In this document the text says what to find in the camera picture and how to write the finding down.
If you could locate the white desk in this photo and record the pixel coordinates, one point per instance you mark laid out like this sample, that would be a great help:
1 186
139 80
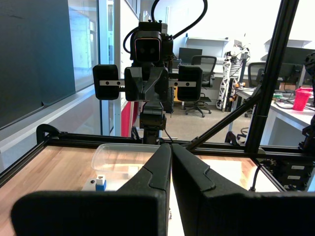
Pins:
283 115

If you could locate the red panel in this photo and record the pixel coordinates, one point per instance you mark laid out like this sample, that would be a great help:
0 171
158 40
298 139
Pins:
128 118

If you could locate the black desk monitor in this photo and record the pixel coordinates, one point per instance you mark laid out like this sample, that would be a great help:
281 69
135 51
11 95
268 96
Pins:
295 64
189 54

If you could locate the black office chair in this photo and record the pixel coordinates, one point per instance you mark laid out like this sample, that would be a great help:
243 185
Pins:
254 73
204 66

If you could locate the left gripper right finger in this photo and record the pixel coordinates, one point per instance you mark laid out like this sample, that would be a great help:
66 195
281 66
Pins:
246 216

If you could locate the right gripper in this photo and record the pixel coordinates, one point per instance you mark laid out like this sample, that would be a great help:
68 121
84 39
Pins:
105 93

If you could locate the black table frame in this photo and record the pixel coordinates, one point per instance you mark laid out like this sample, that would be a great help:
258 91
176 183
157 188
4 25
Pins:
270 73

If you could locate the white taskboard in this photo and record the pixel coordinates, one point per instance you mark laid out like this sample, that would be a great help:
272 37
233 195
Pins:
221 172

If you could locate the white lattice stand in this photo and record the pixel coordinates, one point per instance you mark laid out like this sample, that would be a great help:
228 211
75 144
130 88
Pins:
226 81

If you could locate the red bucket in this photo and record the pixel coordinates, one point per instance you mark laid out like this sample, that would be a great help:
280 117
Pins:
301 99

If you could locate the clear plastic tub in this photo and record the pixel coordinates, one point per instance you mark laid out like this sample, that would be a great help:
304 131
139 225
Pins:
123 157

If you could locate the small blue white connector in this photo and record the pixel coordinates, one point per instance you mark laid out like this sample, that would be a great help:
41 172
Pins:
101 186

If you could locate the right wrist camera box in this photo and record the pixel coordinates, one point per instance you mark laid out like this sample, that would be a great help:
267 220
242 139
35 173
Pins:
147 49

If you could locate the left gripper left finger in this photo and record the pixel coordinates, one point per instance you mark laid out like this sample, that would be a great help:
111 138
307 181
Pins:
98 216

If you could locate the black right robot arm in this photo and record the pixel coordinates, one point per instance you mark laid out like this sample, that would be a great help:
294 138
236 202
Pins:
152 118

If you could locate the white wall shelf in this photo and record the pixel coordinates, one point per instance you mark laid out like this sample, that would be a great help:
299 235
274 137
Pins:
206 41

